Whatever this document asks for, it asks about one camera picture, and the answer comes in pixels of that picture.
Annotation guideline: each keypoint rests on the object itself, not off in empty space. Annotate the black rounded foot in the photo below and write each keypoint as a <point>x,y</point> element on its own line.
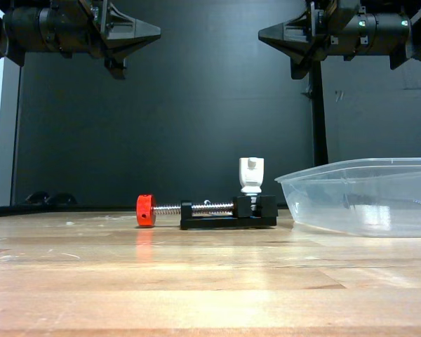
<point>62,199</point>
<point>36,198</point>

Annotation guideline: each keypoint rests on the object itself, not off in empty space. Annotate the clear plastic container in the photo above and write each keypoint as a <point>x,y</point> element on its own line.
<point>337,210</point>

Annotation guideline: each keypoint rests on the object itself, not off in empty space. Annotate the black frame rail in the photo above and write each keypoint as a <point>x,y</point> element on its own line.
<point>56,210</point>

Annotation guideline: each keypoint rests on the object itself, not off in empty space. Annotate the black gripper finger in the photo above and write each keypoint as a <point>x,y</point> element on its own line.
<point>126,45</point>
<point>126,28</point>
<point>291,33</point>
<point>294,48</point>

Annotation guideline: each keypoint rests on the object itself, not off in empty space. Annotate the white power receptacle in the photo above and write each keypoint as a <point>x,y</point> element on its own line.
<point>251,175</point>

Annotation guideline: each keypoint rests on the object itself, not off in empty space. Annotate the black frame post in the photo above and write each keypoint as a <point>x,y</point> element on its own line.
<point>320,133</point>

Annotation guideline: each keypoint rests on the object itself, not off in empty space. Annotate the black clamp with red knob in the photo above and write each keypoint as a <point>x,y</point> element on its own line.
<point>228,223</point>

